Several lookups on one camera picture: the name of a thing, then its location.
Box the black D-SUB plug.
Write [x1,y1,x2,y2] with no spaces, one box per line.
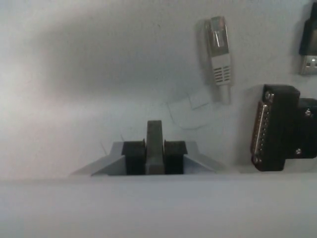
[252,84,317,173]

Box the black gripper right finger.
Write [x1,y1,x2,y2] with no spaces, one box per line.
[163,139,225,176]

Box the metal square peg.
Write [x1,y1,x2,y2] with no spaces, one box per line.
[145,120,165,176]

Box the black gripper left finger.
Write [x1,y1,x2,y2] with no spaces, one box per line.
[70,139,147,178]

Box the clear tape patch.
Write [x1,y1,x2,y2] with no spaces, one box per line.
[165,91,211,130]

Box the grey Ethernet plug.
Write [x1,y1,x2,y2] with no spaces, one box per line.
[196,15,235,104]

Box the black USB plug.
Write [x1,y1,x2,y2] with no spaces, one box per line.
[298,0,317,76]

